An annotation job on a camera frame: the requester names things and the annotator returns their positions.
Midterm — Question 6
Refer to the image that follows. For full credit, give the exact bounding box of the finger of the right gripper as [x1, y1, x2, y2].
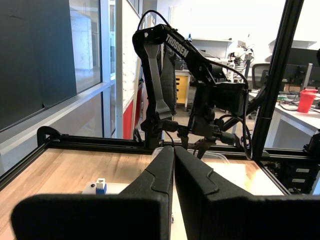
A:
[178, 129, 190, 150]
[196, 139, 216, 160]

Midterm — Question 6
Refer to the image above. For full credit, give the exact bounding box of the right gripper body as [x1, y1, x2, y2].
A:
[162, 109, 236, 145]

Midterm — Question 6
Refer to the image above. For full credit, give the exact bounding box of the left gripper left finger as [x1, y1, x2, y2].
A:
[11, 146, 175, 240]

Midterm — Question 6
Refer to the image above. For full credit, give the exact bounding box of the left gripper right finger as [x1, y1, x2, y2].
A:
[174, 147, 320, 240]

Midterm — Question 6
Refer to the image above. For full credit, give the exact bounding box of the blue and white connector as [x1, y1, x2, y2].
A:
[95, 177, 108, 195]

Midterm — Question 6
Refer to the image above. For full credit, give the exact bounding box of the white taskboard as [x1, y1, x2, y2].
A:
[82, 161, 253, 240]

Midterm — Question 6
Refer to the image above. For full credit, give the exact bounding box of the clear plastic tub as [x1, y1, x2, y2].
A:
[151, 146, 230, 166]

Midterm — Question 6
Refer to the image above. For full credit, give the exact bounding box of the yellow drawer cabinet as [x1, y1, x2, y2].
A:
[174, 74, 191, 106]

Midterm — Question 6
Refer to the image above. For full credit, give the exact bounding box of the black controller box with labels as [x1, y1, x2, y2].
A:
[262, 161, 320, 195]

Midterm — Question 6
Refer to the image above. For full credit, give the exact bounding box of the red partition panel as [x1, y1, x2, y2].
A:
[123, 87, 143, 140]

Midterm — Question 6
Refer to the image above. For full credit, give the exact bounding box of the white lattice stand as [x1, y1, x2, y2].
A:
[226, 39, 256, 83]

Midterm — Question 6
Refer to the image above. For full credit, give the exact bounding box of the black mesh office chair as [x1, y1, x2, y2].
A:
[250, 63, 271, 91]

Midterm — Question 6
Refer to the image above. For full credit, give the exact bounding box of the white desk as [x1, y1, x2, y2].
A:
[248, 89, 320, 151]

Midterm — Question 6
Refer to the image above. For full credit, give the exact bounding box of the red plastic container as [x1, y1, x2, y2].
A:
[297, 87, 319, 114]

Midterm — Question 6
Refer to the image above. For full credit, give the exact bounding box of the black computer monitor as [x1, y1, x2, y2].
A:
[282, 47, 320, 85]

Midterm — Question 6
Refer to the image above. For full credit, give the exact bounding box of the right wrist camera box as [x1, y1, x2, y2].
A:
[216, 82, 248, 117]

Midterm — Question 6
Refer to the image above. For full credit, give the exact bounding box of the black aluminium frame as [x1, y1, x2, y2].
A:
[0, 0, 320, 196]

